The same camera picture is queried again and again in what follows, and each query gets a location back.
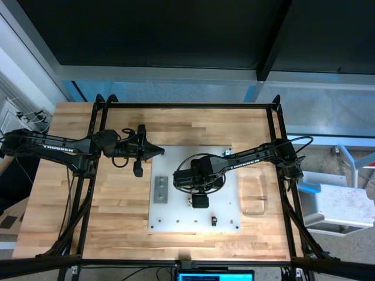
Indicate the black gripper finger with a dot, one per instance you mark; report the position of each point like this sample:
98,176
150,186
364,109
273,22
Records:
152,147
152,154

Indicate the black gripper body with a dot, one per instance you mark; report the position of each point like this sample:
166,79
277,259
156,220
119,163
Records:
187,180
140,146

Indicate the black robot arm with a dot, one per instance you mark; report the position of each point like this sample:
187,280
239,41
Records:
58,147
249,160

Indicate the white plastic board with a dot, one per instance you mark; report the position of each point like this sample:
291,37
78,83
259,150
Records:
175,210

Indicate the grey metal plate with pegs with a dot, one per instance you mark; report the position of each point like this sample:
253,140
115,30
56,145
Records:
156,199

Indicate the small blue white clip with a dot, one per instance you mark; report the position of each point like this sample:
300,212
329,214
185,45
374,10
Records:
227,152

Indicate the black socket block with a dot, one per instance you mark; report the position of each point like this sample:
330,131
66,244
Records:
214,221

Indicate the clear plastic tub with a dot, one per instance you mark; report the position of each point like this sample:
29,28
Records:
255,210

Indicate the laptop screen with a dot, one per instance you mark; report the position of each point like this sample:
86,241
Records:
214,276

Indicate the cardboard box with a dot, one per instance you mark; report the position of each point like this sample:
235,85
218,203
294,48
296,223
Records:
17,207

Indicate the white step stool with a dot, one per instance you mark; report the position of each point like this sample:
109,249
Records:
342,205

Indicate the black aluminium frame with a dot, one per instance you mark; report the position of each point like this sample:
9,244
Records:
187,104

